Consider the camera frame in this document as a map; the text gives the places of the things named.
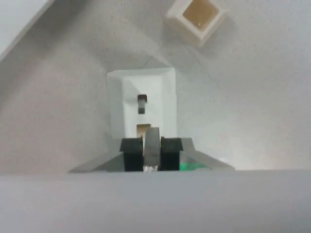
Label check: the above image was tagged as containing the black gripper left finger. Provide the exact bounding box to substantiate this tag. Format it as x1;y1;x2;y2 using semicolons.
69;137;144;174

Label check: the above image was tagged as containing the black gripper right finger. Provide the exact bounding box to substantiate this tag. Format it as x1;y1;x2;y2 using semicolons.
159;136;236;172

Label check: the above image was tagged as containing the small metal square peg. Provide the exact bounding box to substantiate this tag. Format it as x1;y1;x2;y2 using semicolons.
137;94;148;115

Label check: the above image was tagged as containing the white peg holder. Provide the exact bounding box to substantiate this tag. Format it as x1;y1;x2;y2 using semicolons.
105;67;178;141

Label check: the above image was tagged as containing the white square holder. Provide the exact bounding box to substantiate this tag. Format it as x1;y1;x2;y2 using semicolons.
165;0;229;48

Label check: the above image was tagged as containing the white task board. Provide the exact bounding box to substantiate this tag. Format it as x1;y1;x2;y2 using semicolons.
0;0;51;63

